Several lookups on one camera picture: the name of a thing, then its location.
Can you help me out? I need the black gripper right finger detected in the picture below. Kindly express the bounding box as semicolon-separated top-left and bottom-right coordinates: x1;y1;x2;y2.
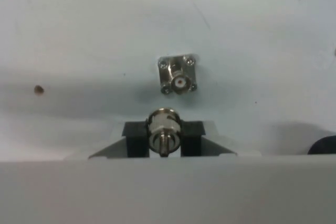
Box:
180;120;238;158

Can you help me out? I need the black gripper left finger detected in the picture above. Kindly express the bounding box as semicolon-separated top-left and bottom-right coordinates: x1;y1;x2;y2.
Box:
88;120;150;159

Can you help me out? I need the metal BNC plug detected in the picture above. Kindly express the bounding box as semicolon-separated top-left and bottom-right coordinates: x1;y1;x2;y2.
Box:
146;106;182;158

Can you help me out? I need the white task board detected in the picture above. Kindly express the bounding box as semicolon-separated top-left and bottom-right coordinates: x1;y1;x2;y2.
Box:
0;0;336;162

